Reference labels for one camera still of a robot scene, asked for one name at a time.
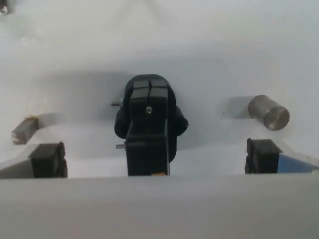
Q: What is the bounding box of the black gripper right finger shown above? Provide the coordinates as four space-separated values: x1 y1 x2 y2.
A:
245 137 319 175

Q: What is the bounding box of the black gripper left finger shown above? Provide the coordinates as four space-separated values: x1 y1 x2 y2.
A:
0 141 69 179

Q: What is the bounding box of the black D-SUB plug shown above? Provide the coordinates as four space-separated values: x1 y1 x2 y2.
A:
111 73 189 177

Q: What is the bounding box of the metal square peg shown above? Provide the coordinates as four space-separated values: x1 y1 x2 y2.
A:
10 117 40 146

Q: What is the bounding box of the metal round peg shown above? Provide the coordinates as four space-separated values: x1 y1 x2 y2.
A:
247 94 291 131

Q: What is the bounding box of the white task board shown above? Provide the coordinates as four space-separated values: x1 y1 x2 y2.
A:
0 0 319 179

